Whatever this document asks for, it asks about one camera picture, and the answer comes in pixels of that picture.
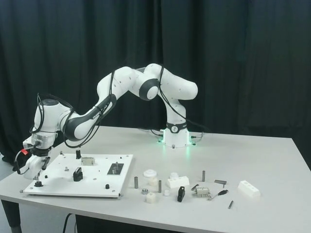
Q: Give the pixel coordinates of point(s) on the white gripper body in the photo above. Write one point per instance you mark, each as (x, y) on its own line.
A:
(32, 167)

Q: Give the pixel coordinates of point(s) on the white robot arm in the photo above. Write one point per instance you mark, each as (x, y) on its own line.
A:
(116, 82)

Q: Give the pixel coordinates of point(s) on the black table leg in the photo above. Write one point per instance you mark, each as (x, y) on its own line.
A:
(11, 216)

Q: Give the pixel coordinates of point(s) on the white task board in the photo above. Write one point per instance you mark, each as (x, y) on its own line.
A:
(97, 179)

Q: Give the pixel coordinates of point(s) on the thick metal round peg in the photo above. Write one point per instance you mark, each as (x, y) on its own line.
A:
(136, 182)

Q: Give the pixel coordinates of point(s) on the metal bolt nut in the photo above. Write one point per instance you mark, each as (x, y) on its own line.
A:
(144, 191)

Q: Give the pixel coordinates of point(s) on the white large gear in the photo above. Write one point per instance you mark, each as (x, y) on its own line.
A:
(150, 173)

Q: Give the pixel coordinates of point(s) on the small white peg holder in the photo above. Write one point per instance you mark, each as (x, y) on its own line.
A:
(150, 197)
(153, 182)

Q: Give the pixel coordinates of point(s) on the metal square peg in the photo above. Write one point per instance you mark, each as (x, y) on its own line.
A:
(160, 186)

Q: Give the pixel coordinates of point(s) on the long white holder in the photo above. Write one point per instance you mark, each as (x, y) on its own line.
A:
(249, 189)
(178, 182)

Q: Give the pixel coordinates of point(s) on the black D-SUB plug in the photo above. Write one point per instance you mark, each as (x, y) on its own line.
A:
(181, 194)

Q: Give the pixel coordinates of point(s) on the beige waterproof plug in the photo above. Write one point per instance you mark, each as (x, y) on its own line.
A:
(199, 191)

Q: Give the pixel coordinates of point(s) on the slim metal round peg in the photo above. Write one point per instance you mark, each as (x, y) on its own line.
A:
(203, 176)

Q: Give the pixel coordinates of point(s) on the flat grey metal peg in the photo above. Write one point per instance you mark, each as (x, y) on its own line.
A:
(220, 181)

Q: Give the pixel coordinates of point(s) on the black USB plug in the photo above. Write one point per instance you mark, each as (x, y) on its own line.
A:
(221, 192)

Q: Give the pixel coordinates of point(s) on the small dark metal peg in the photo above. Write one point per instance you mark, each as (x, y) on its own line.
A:
(230, 204)

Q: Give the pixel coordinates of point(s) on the black curtain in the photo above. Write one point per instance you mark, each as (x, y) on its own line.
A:
(243, 60)

